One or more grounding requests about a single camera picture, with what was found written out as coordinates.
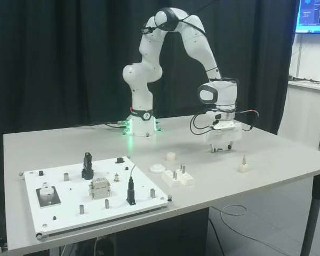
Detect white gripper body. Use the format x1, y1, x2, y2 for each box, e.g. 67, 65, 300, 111
203, 123, 243, 146

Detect white peg holder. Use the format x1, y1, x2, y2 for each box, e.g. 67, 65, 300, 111
161, 170, 182, 188
179, 172, 197, 186

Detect white large gear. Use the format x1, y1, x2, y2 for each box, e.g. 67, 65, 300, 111
149, 164, 166, 174

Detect white cabinet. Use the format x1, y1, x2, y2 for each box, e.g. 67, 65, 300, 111
278, 78, 320, 155

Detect black equipment box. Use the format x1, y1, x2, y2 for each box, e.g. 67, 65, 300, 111
59, 206, 211, 256

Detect grey table leg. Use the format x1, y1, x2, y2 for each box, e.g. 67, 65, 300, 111
299, 174, 320, 256

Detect grey rectangular metal connector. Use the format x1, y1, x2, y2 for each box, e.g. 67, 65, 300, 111
89, 178, 113, 201

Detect black D-SUB plug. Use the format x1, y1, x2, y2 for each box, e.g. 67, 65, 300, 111
81, 151, 94, 180

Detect white task board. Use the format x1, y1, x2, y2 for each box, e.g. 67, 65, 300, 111
18, 154, 174, 241

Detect blue screen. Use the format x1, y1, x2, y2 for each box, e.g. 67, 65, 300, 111
295, 0, 320, 34

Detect white medium gear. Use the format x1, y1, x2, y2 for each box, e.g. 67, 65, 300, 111
39, 186, 55, 205

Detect black curtain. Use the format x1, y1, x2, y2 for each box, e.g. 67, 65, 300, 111
0, 0, 301, 242

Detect black camera cable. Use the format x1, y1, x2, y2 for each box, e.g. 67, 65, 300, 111
189, 110, 217, 135

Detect grey floor cable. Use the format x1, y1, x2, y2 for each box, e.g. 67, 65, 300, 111
219, 204, 260, 256

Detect black plug with grey cable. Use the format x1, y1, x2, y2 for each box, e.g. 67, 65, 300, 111
125, 164, 138, 206

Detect black cables on cabinet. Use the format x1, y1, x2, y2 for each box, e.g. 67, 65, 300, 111
287, 76, 320, 87

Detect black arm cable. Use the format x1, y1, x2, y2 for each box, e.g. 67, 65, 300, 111
141, 0, 239, 84

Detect black base cables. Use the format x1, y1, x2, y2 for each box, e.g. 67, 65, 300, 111
74, 121, 129, 132

